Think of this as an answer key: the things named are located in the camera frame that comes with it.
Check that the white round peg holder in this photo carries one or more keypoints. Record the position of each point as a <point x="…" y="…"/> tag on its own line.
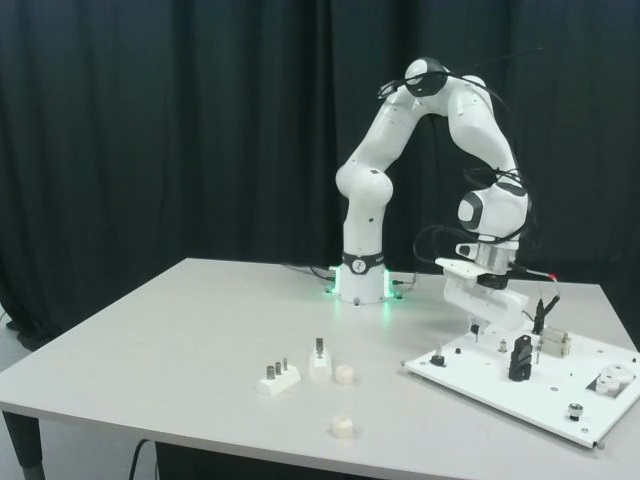
<point x="277" y="386"/>

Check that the black upright plug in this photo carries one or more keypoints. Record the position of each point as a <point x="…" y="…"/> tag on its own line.
<point x="540" y="320"/>

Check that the white task board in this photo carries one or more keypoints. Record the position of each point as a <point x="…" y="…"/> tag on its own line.
<point x="475" y="385"/>

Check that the metal bolt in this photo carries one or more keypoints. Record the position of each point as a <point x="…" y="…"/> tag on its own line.
<point x="502" y="346"/>

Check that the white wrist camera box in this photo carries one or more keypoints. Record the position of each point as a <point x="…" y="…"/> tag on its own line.
<point x="467" y="250"/>

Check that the black under-table cabinet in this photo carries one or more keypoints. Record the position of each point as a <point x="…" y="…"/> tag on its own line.
<point x="300" y="465"/>

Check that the metal BNC plug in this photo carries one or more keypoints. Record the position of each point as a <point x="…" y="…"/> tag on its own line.
<point x="575" y="411"/>

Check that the small white plug holder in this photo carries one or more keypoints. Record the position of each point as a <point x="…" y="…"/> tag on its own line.
<point x="345" y="376"/>
<point x="341" y="426"/>

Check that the white small gear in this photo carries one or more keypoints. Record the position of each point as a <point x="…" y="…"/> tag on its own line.
<point x="603" y="385"/>

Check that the flat white mounting plate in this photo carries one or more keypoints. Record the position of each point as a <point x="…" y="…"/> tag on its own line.
<point x="461" y="268"/>

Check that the dark grey table leg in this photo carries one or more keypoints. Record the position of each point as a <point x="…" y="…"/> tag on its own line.
<point x="22" y="445"/>

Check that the large metal square peg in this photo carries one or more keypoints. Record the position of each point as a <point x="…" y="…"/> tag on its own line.
<point x="320" y="345"/>

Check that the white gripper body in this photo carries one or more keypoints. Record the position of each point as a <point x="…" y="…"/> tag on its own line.
<point x="495" y="308"/>

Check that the large metal round peg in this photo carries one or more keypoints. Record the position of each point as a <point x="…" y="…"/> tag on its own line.
<point x="269" y="373"/>

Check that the black D-SUB plug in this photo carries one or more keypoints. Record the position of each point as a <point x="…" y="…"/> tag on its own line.
<point x="520" y="365"/>

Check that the white large gear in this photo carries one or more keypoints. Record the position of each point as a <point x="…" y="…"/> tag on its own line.
<point x="616" y="372"/>

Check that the black curtain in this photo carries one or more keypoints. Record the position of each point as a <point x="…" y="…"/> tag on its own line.
<point x="150" y="100"/>

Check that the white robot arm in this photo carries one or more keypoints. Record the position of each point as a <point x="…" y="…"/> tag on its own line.
<point x="360" y="185"/>

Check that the white square peg holder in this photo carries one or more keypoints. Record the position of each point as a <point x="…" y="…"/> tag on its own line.
<point x="320" y="367"/>

